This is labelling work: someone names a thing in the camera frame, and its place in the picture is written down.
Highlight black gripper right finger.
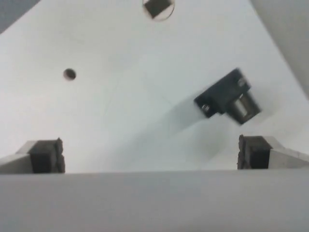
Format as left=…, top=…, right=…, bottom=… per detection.
left=237, top=134, right=309, bottom=170

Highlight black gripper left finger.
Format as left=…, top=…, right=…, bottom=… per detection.
left=0, top=137, right=66, bottom=174

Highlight white task board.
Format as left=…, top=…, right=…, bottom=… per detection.
left=0, top=0, right=309, bottom=174

